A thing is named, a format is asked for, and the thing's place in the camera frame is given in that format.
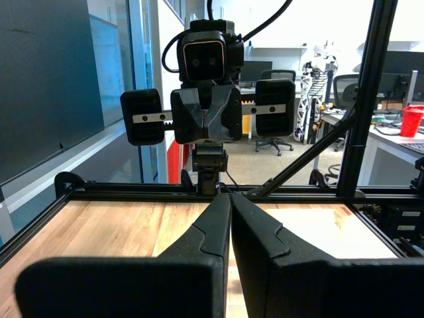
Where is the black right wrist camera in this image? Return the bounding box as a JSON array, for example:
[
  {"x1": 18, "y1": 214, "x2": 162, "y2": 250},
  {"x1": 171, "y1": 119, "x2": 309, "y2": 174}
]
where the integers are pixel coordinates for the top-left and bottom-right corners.
[{"x1": 178, "y1": 30, "x2": 228, "y2": 83}]

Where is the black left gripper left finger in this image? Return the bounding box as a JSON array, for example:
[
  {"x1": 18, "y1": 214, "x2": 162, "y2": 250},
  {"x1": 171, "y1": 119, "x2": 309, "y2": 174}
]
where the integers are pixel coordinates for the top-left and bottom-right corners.
[{"x1": 15, "y1": 193, "x2": 232, "y2": 318}]

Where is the grey keyboard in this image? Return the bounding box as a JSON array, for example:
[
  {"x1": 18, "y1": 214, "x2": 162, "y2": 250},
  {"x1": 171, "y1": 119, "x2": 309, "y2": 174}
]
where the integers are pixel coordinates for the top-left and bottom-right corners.
[{"x1": 399, "y1": 142, "x2": 424, "y2": 156}]

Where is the black controller box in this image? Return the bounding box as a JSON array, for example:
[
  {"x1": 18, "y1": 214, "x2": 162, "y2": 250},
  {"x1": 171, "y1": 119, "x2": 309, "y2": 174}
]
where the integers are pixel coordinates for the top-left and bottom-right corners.
[{"x1": 359, "y1": 201, "x2": 424, "y2": 258}]

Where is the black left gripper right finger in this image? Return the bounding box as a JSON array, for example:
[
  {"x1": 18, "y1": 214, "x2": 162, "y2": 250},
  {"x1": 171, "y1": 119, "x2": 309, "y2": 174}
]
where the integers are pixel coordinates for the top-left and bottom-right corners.
[{"x1": 231, "y1": 193, "x2": 424, "y2": 318}]

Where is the red panel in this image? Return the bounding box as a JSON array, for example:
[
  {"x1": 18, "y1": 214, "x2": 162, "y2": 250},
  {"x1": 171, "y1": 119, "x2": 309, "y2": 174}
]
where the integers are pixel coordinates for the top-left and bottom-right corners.
[{"x1": 167, "y1": 138, "x2": 182, "y2": 185}]

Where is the black monitor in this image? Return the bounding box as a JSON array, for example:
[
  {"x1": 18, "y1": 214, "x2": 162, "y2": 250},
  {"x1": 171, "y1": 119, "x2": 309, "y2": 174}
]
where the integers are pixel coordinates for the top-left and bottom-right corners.
[
  {"x1": 240, "y1": 60, "x2": 273, "y2": 83},
  {"x1": 377, "y1": 51, "x2": 424, "y2": 110}
]

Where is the white desk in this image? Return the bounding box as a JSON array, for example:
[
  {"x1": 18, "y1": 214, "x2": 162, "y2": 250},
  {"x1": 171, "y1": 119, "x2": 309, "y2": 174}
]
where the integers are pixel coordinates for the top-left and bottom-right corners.
[{"x1": 319, "y1": 111, "x2": 424, "y2": 187}]

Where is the yellow cabinet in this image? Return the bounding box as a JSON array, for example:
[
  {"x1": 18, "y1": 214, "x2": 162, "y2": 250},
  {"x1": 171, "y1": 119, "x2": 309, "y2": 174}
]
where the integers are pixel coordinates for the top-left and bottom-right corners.
[{"x1": 240, "y1": 95, "x2": 253, "y2": 135}]

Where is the red bucket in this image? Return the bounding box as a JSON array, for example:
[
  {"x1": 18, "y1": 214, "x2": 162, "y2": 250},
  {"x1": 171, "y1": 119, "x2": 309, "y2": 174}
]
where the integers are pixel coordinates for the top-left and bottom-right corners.
[{"x1": 399, "y1": 103, "x2": 424, "y2": 138}]

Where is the black aluminium frame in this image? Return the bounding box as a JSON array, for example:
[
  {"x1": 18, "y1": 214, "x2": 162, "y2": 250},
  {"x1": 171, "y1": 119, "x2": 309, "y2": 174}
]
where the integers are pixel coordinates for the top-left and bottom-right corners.
[{"x1": 0, "y1": 0, "x2": 424, "y2": 266}]

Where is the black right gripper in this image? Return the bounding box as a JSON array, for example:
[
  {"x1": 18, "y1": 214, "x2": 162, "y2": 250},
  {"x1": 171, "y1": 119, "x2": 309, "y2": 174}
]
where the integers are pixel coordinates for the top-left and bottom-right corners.
[{"x1": 120, "y1": 78, "x2": 297, "y2": 147}]

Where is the black right camera cable loop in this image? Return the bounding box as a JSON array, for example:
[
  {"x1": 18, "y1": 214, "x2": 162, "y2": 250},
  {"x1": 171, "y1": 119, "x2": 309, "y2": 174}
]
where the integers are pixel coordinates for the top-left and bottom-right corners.
[{"x1": 161, "y1": 32, "x2": 182, "y2": 73}]

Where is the black office chair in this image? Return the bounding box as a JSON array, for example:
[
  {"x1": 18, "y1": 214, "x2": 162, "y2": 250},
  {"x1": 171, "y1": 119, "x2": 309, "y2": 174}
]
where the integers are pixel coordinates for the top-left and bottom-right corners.
[{"x1": 254, "y1": 68, "x2": 297, "y2": 157}]

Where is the white lattice stand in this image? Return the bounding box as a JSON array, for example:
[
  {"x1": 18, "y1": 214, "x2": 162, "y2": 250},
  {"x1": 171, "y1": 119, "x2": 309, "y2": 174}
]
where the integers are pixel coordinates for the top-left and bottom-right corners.
[{"x1": 293, "y1": 41, "x2": 339, "y2": 146}]

